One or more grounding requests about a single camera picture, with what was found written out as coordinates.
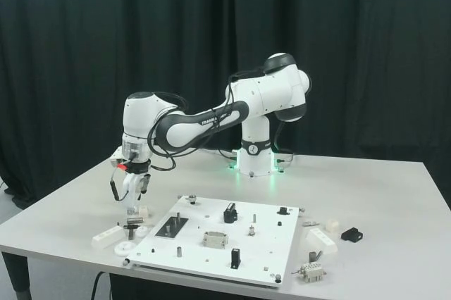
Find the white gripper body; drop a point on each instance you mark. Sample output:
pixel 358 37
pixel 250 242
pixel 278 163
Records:
pixel 132 191

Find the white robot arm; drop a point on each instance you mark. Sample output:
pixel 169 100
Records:
pixel 267 95

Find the metal round peg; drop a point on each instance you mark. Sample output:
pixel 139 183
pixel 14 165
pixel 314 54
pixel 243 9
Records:
pixel 179 218
pixel 167 231
pixel 174 222
pixel 135 223
pixel 179 252

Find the white long peg holder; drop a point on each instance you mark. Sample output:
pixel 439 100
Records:
pixel 321 242
pixel 107 237

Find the metal square peg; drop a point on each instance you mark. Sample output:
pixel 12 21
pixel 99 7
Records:
pixel 313 257

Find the black rod with red tag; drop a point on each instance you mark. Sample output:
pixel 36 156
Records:
pixel 114 191

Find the dark metal bolt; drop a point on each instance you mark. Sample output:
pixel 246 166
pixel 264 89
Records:
pixel 132 233

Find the white small gear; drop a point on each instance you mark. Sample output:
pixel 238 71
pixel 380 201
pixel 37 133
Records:
pixel 142 232

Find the white large gear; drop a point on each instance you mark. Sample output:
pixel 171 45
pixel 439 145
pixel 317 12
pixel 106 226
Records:
pixel 124 249

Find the beige connector housing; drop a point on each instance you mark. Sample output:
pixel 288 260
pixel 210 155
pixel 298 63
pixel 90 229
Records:
pixel 215 240

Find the white task board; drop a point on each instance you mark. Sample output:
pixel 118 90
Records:
pixel 211 257

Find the metal BNC plug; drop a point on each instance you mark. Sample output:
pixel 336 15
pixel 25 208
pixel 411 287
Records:
pixel 251 231

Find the dark table leg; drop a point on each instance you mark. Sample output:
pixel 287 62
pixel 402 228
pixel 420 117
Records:
pixel 15 279

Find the small black plug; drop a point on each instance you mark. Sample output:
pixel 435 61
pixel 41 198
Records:
pixel 283 211

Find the black curtains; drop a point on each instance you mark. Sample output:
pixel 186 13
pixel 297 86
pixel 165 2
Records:
pixel 70 32

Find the small flat metal part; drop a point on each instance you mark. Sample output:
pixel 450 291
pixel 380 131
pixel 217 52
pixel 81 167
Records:
pixel 310 223

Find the beige connector plug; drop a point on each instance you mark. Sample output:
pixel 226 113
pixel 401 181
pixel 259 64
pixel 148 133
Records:
pixel 310 273

